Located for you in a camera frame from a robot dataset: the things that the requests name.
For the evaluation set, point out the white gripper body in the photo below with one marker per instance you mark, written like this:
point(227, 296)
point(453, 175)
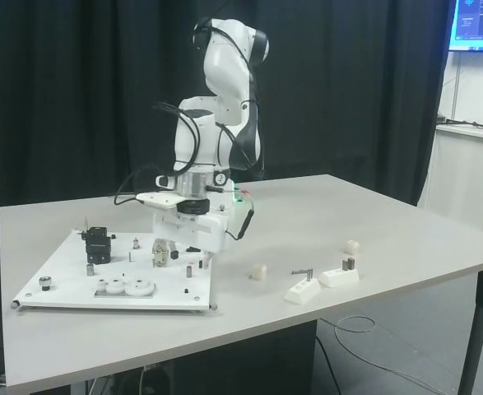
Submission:
point(202, 230)

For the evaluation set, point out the metal round peg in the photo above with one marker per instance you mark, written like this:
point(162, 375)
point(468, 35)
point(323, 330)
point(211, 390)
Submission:
point(189, 272)
point(309, 277)
point(90, 270)

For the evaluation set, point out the white round peg holder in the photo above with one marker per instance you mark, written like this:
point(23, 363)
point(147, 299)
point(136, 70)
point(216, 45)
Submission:
point(300, 293)

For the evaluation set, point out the white square peg holder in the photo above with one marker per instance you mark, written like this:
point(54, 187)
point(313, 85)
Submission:
point(340, 279)

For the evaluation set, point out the dark metal square peg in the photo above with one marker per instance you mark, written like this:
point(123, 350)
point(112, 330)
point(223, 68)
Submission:
point(343, 265)

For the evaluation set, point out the metal bolt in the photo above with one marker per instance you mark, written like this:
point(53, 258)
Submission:
point(135, 243)

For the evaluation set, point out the white large gear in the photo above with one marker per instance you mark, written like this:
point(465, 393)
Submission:
point(139, 288)

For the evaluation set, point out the flat white mounting plate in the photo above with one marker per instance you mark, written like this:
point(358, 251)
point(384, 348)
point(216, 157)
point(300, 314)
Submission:
point(159, 199)

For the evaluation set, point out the small white cube holder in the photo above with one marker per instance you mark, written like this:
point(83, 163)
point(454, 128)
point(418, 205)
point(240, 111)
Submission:
point(258, 272)
point(352, 246)

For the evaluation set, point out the white medium gear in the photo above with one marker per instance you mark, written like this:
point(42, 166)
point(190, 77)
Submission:
point(114, 286)

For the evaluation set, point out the black D-SUB plug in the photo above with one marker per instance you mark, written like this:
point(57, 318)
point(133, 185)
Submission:
point(98, 247)

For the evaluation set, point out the white small gear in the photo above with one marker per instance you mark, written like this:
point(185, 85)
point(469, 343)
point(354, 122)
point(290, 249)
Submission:
point(101, 284)

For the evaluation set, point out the black box under table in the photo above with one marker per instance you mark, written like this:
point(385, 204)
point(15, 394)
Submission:
point(245, 362)

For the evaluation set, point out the white task board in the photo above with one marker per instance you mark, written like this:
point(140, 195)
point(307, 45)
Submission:
point(60, 288)

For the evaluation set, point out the metal BNC plug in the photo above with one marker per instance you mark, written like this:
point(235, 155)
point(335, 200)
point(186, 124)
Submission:
point(45, 284)

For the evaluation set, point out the black curtain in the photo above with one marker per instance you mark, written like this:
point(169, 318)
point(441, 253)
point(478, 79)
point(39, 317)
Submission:
point(60, 82)

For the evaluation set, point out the white cabinet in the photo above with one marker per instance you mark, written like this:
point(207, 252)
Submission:
point(463, 177)

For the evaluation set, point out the dark grey table leg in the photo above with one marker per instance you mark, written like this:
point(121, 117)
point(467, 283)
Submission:
point(477, 329)

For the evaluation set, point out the blue screen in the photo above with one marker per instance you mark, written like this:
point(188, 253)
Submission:
point(477, 22)

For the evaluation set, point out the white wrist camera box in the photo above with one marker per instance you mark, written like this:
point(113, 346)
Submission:
point(165, 181)

